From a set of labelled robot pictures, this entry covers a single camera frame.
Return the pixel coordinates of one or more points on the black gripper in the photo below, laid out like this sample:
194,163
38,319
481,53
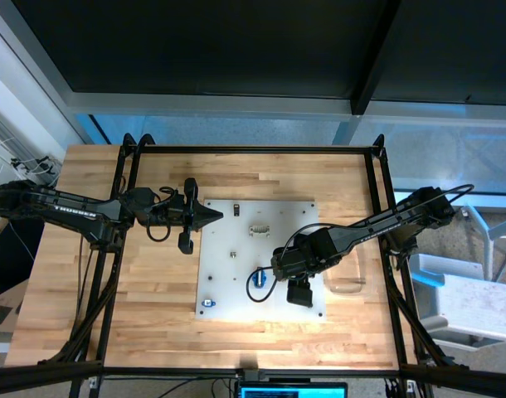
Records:
288,265
188,215

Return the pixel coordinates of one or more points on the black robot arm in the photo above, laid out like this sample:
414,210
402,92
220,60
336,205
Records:
70,211
361,232

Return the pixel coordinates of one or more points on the black rectangular socket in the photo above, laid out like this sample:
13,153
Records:
236,210

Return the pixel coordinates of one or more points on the blue round holder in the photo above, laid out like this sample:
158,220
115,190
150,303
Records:
251,280

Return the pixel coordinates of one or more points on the white connector housing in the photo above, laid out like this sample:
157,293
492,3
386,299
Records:
259,231

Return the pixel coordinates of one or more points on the white task board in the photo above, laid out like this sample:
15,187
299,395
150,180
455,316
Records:
220,265

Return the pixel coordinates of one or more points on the clear plastic tub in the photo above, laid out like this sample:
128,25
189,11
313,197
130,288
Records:
348,286

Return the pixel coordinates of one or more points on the laptop screen with blue edge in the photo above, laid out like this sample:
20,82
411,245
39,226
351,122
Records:
290,390

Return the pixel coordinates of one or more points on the white tubular stand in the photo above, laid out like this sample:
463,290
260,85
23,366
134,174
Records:
491,232

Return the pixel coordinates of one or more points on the blue square mount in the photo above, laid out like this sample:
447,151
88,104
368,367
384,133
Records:
201,304

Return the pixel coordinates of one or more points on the black table frame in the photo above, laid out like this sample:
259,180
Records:
319,370

